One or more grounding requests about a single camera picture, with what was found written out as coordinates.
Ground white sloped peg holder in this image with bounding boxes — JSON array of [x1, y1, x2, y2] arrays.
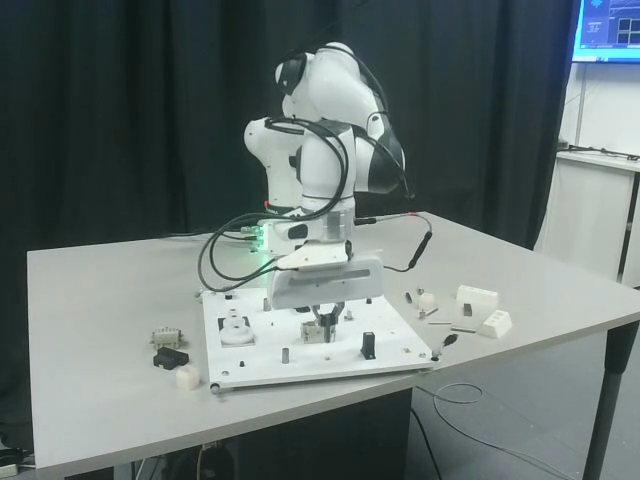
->
[[476, 309, 514, 339]]

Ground grey waterproof plug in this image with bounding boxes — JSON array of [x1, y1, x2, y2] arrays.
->
[[150, 326, 182, 347]]

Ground grey loose cable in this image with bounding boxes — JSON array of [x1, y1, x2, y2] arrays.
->
[[424, 381, 497, 454]]

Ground white task board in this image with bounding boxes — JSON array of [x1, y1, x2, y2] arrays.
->
[[192, 286, 442, 397]]

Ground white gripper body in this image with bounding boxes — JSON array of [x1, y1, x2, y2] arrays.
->
[[267, 254, 386, 311]]

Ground white power strip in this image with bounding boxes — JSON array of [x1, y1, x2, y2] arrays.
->
[[0, 448, 32, 477]]

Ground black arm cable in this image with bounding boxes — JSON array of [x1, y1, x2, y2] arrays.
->
[[195, 115, 351, 294]]

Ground blue screen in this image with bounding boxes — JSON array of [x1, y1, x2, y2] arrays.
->
[[569, 0, 640, 66]]

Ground large white peg holder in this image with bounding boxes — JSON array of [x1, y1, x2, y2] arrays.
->
[[455, 283, 502, 318]]

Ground white large gear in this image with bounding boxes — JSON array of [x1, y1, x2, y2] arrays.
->
[[221, 323, 255, 347]]

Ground white cube holder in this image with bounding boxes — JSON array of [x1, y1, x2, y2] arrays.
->
[[174, 364, 202, 389]]

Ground black table leg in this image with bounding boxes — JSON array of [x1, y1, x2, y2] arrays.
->
[[596, 318, 640, 480]]

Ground black curtains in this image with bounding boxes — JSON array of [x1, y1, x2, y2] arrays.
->
[[0, 0, 587, 454]]

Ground black D-SUB plug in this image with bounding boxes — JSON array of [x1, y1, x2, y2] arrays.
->
[[151, 348, 191, 372]]

